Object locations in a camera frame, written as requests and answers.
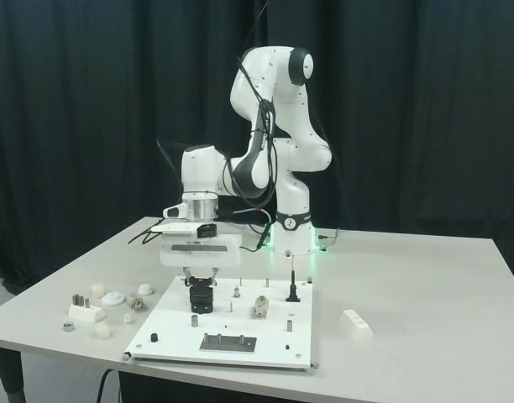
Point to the metal BNC plug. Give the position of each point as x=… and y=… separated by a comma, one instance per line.
x=237, y=291

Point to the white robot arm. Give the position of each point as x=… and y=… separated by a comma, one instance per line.
x=290, y=168

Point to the metal round peg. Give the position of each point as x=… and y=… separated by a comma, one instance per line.
x=195, y=321
x=290, y=326

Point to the white large gear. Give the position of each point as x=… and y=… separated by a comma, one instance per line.
x=112, y=299

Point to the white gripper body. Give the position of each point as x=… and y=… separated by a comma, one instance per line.
x=200, y=256

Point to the flat white mounting plate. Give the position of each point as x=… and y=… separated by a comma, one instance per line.
x=173, y=229

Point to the metal hex nut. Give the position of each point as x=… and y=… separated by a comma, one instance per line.
x=68, y=327

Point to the black curtain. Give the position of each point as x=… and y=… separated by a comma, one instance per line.
x=51, y=84

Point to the black box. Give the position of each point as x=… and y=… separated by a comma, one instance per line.
x=198, y=390

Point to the tall black plug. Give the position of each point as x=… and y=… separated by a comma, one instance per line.
x=292, y=291

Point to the white small gear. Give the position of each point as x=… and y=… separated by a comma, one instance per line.
x=128, y=317

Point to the dark grey table leg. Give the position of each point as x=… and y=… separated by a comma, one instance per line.
x=7, y=373

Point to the white task board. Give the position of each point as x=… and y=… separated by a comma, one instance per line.
x=173, y=323

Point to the white holder with holes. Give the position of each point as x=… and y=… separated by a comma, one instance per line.
x=357, y=323

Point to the white medium gear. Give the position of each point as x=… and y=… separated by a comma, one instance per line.
x=145, y=289

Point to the white hexagonal block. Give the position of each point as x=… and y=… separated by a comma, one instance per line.
x=102, y=330
x=97, y=289

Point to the small white camera box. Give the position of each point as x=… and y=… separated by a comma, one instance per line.
x=175, y=211

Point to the white peg holder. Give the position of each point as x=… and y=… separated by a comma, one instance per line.
x=87, y=312

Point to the beige rectangular plug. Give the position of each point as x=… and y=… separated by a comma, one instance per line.
x=134, y=302

